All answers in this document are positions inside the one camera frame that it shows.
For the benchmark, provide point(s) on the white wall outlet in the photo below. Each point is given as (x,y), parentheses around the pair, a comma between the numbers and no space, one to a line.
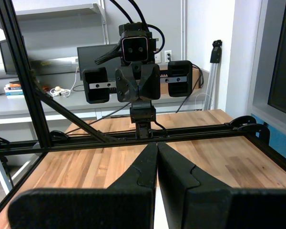
(158,57)
(168,56)

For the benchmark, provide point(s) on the silver stand with black head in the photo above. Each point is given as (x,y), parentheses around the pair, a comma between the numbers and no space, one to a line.
(215,55)

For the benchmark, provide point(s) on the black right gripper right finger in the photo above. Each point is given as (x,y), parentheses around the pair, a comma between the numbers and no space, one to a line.
(228,210)

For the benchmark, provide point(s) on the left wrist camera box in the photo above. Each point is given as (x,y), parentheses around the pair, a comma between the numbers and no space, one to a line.
(135,50)

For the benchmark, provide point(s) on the white task board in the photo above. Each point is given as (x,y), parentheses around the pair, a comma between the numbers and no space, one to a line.
(160,214)

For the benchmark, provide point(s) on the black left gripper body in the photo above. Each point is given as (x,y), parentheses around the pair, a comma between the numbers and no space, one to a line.
(96,95)

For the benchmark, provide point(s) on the dark grey box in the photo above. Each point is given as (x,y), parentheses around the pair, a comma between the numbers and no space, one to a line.
(57,68)

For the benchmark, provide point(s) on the stack of books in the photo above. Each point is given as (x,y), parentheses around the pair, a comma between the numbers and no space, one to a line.
(14,91)

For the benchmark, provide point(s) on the grey wall shelf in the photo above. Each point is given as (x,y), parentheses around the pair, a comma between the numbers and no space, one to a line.
(50,12)

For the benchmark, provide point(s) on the grey desk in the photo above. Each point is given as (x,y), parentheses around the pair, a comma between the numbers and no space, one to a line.
(19,105)

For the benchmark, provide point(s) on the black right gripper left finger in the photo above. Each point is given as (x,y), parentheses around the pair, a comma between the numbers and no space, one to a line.
(85,210)

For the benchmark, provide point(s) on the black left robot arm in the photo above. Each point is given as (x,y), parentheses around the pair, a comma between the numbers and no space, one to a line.
(143,114)

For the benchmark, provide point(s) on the dark computer monitor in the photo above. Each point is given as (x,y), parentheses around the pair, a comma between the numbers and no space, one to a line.
(6,57)
(93,55)

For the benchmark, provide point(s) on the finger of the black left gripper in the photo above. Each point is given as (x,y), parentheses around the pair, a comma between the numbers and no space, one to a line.
(150,83)
(126,86)

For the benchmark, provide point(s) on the black aluminium frame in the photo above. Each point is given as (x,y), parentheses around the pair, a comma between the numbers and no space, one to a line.
(22,71)

